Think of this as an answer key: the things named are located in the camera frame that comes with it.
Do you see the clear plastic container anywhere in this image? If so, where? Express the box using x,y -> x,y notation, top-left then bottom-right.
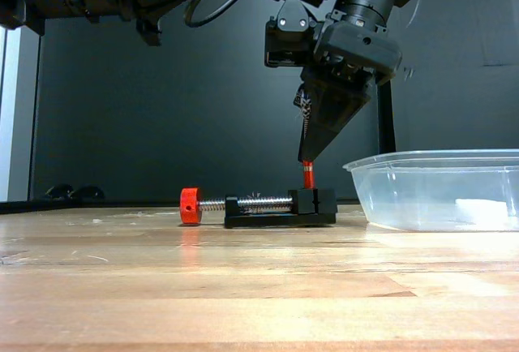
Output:
342,148 -> 519,234

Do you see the black vise with red knob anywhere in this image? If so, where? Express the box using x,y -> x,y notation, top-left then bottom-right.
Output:
179,187 -> 338,230

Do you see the white foam block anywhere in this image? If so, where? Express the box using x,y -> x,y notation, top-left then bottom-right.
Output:
453,197 -> 510,221

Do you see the black wall post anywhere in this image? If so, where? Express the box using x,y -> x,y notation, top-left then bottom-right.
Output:
376,71 -> 397,154

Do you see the black metal frame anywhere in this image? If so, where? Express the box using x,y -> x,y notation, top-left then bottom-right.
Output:
0,199 -> 362,215

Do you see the black frame corner bracket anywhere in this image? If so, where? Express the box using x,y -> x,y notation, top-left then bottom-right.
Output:
44,183 -> 75,201
69,185 -> 106,201

